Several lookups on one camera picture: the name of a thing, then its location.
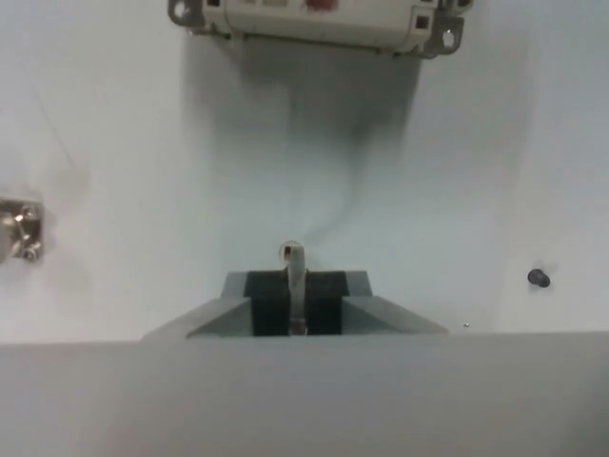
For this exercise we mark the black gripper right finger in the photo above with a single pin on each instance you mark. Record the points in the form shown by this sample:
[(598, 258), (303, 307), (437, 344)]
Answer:
[(326, 304)]

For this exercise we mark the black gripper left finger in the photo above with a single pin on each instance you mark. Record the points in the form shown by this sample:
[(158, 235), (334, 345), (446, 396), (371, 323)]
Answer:
[(269, 304)]

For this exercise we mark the metal square peg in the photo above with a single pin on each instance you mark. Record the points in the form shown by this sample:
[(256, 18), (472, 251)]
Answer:
[(297, 285)]

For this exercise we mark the small black screw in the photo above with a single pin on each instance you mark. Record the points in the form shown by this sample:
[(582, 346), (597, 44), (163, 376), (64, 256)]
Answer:
[(537, 277)]

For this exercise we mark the white task board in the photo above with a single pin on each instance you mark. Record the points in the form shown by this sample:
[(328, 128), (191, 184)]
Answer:
[(119, 143)]

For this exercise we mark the beige waterproof plug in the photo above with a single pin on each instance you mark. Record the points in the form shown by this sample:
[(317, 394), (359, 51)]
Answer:
[(314, 24)]

